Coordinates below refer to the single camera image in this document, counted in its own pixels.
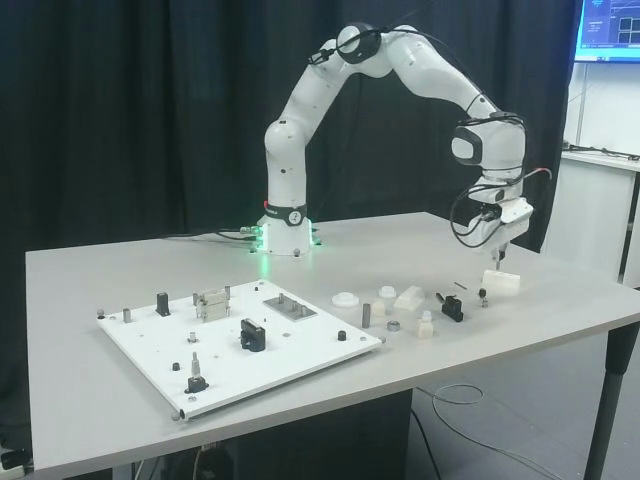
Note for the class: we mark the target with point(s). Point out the black D-SUB plug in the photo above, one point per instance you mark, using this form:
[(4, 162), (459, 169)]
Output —
[(251, 334)]

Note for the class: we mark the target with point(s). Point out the white plug holder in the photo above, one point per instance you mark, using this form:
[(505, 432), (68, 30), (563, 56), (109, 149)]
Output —
[(424, 326)]

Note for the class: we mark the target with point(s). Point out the white wedge holder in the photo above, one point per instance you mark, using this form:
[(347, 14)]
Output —
[(409, 297)]

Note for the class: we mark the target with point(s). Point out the white medium gear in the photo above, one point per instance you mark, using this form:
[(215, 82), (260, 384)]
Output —
[(386, 291)]

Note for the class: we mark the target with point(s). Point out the white task board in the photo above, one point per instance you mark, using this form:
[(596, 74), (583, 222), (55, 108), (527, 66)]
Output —
[(280, 365)]

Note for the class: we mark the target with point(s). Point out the metal square peg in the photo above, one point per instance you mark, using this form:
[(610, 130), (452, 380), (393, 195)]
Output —
[(126, 315)]

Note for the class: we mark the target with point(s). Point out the blue screen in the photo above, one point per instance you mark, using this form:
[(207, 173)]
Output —
[(610, 30)]

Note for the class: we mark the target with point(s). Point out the white block with metal pins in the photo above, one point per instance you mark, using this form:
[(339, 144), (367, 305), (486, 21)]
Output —
[(210, 301)]

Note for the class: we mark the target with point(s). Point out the small black metal plug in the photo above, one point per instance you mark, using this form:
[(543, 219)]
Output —
[(483, 294)]

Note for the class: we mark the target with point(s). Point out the white peg holder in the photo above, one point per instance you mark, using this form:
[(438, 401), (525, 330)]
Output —
[(501, 281)]

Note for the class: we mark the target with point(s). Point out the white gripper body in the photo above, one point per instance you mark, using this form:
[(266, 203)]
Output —
[(500, 232)]

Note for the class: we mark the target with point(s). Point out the white large gear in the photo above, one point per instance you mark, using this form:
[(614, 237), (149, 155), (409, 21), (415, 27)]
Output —
[(345, 300)]

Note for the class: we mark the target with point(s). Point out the thick metal round peg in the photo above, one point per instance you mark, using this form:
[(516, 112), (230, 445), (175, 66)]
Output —
[(366, 315)]

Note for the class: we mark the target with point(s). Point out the white cabinet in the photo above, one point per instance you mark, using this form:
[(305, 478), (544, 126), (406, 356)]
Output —
[(590, 215)]

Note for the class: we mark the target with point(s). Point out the black table leg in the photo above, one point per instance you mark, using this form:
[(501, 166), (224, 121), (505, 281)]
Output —
[(607, 400)]

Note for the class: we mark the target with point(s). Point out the thin dark rod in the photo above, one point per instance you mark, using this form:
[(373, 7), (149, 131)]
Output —
[(460, 285)]

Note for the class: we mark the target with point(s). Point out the black box under table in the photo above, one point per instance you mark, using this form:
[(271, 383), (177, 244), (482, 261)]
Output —
[(310, 440)]

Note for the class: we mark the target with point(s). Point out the black plug with rod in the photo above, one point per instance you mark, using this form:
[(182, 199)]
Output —
[(452, 307)]

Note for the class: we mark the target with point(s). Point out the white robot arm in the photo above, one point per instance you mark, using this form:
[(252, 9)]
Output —
[(430, 65)]

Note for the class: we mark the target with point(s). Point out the thin metal round peg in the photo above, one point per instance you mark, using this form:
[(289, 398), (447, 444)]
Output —
[(495, 265)]

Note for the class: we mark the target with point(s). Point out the black curtain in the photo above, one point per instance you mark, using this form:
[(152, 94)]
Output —
[(125, 125)]

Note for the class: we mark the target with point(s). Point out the black upright plug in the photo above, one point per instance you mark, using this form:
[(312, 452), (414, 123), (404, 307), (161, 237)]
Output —
[(163, 303)]

